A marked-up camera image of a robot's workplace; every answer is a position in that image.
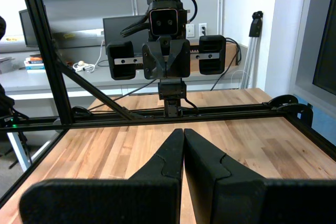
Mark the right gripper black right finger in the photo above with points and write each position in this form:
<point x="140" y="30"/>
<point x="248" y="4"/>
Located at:
<point x="262" y="203"/>

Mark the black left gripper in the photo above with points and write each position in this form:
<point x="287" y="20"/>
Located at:
<point x="210" y="66"/>

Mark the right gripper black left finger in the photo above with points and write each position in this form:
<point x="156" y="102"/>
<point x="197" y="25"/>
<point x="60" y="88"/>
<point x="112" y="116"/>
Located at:
<point x="118" y="200"/>

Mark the dark computer monitor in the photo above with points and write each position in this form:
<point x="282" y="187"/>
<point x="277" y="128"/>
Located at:
<point x="113" y="30"/>
<point x="25" y="30"/>

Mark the black and silver tripod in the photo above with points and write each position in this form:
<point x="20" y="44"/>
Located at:
<point x="256" y="24"/>

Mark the white table leg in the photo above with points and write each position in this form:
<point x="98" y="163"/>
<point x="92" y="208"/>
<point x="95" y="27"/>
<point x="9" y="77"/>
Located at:
<point x="19" y="153"/>

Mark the stack of books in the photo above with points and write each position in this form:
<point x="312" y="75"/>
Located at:
<point x="34" y="64"/>

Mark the grey desk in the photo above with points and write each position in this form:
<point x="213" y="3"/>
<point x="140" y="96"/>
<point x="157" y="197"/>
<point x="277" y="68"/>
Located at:
<point x="26" y="79"/>

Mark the white wall outlet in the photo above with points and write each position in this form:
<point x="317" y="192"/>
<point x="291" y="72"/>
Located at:
<point x="190" y="30"/>
<point x="202" y="29"/>

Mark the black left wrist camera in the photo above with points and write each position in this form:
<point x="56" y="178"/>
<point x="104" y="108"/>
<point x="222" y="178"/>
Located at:
<point x="164" y="22"/>

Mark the black frame corner bracket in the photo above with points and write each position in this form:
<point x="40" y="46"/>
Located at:
<point x="284" y="101"/>
<point x="80" y="110"/>
<point x="302" y="113"/>

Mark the black aluminium frame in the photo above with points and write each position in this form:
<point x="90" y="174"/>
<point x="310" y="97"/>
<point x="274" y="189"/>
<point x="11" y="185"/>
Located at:
<point x="47" y="51"/>

